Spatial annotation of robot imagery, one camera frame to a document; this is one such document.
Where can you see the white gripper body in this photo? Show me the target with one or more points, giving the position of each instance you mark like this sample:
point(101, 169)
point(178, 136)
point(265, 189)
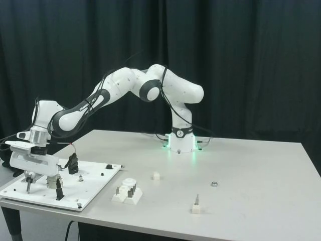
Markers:
point(37, 164)

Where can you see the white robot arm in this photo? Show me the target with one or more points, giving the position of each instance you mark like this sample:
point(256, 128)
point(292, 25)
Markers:
point(120, 85)

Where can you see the white round peg holder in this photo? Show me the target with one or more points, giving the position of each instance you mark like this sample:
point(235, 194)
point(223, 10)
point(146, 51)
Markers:
point(118, 197)

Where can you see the large metal square peg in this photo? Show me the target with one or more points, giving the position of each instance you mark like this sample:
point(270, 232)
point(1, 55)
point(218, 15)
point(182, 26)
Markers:
point(129, 194)

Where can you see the white square peg holder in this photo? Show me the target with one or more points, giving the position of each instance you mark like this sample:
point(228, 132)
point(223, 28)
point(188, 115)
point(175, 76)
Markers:
point(134, 198)

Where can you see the beige waterproof plug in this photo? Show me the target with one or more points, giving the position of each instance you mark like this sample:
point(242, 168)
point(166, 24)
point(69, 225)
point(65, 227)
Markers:
point(52, 182)

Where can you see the white mounting plate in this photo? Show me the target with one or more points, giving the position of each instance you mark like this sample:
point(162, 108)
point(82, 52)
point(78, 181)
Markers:
point(18, 145)

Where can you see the black Ethernet plug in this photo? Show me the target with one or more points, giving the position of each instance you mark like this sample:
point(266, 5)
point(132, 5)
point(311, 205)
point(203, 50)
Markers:
point(59, 193)

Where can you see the black D-SUB plug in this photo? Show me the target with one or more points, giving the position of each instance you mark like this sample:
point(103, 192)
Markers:
point(73, 164)

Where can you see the metal BNC plug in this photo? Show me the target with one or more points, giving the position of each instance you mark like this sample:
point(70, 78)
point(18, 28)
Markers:
point(80, 178)

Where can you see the black table leg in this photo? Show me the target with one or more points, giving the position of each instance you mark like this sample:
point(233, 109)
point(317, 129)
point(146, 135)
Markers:
point(11, 223)

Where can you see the white task board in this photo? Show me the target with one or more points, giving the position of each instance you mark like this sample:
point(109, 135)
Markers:
point(82, 190)

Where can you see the white small gear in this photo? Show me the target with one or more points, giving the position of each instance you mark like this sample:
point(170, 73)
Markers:
point(129, 182)

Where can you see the small white holder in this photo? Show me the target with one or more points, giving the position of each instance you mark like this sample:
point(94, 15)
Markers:
point(156, 175)

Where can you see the metal bolt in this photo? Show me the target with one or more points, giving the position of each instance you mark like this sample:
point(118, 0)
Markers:
point(197, 199)

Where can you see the white bolt holder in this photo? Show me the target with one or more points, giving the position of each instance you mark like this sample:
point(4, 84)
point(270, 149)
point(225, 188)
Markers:
point(196, 209)

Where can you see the metal nut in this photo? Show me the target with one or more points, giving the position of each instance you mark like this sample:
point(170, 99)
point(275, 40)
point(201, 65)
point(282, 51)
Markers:
point(214, 184)

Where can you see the black curtain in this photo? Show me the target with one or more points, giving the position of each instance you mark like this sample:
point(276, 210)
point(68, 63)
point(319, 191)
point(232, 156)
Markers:
point(225, 50)

